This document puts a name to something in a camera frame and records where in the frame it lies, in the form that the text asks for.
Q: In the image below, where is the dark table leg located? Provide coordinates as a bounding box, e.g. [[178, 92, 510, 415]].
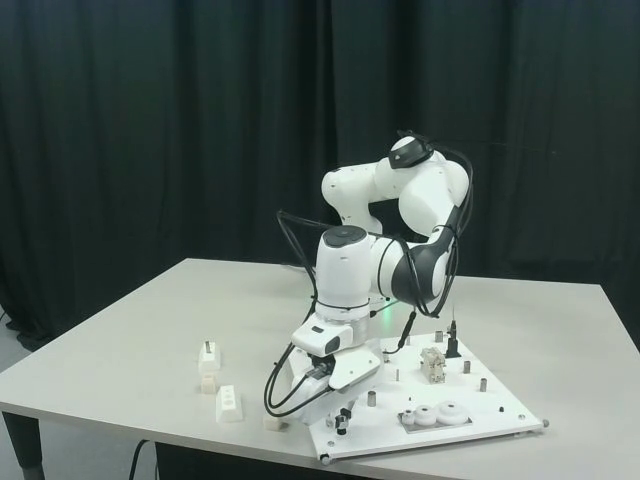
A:
[[2, 410, 40, 480]]

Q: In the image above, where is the white large gear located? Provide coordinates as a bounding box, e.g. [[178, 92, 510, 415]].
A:
[[435, 401, 470, 428]]

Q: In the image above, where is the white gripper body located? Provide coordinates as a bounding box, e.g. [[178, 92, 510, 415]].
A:
[[288, 355, 362, 419]]

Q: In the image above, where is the black curtain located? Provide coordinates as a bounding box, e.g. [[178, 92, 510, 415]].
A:
[[0, 0, 640, 346]]

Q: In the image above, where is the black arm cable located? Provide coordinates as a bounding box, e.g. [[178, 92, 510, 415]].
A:
[[263, 130, 475, 417]]

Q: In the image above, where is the white box dark window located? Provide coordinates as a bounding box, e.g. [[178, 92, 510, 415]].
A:
[[291, 322, 354, 359]]

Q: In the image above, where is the flat white mounting plate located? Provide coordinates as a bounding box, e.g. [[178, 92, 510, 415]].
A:
[[328, 348, 382, 392]]

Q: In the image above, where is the beige connector block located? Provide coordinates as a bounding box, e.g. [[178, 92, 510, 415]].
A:
[[419, 346, 448, 386]]

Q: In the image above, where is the silver wrist ring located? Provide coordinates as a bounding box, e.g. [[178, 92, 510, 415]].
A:
[[349, 319, 374, 347]]

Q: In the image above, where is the white holder with holes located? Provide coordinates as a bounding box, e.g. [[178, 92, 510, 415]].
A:
[[214, 383, 246, 422]]

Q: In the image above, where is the thin black rod red tag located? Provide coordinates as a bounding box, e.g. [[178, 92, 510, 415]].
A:
[[383, 309, 418, 357]]

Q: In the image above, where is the white task board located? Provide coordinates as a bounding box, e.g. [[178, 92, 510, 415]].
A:
[[307, 332, 550, 448]]

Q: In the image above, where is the black floor cable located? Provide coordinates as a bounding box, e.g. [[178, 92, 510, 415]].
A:
[[130, 438, 156, 480]]

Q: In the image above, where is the black upright plug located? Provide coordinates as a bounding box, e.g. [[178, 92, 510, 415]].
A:
[[444, 303, 462, 359]]

